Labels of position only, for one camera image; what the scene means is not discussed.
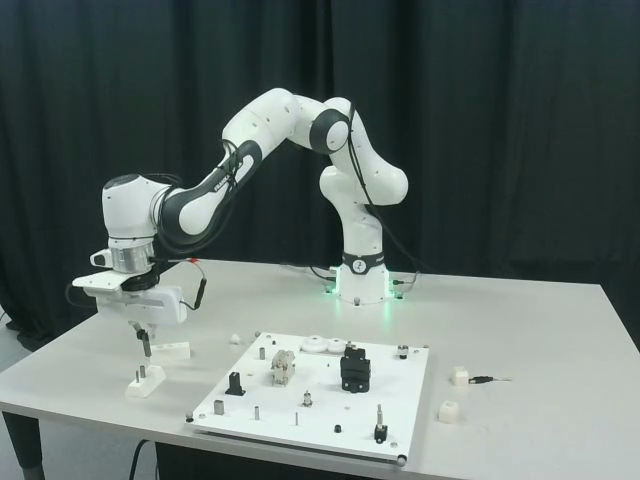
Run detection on white round peg holder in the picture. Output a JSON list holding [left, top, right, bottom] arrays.
[[148, 341, 193, 363]]

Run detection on black cable under table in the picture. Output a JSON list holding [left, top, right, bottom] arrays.
[[130, 438, 157, 480]]

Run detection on dark table leg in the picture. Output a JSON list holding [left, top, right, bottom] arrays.
[[1, 410, 42, 480]]

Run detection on thin black rod red tag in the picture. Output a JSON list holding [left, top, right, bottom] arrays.
[[152, 256, 209, 311]]

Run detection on black D-SUB plug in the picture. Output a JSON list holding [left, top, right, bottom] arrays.
[[339, 341, 374, 396]]

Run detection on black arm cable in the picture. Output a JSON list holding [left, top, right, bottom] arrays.
[[346, 99, 421, 289], [149, 139, 244, 281]]

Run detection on black camera cable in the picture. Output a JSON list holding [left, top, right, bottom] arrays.
[[66, 281, 101, 312]]

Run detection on flat white mounting plate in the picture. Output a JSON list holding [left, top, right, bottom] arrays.
[[72, 272, 126, 291]]

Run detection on black box under table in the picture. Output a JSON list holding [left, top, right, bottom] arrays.
[[155, 442, 396, 480]]

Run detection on black base cable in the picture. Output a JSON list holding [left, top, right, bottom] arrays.
[[307, 264, 344, 282], [391, 271, 424, 292]]

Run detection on white task board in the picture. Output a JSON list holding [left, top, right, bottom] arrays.
[[184, 329, 431, 469]]

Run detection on white square peg holder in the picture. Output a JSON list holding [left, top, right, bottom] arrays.
[[124, 363, 166, 400]]

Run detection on beige latched connector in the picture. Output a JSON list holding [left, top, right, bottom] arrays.
[[269, 349, 296, 389]]

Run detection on black curtains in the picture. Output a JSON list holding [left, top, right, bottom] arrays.
[[0, 0, 640, 334]]

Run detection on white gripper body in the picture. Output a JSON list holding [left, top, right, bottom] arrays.
[[96, 284, 190, 327]]

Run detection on silver flange ring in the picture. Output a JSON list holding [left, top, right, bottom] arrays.
[[108, 244, 154, 274]]

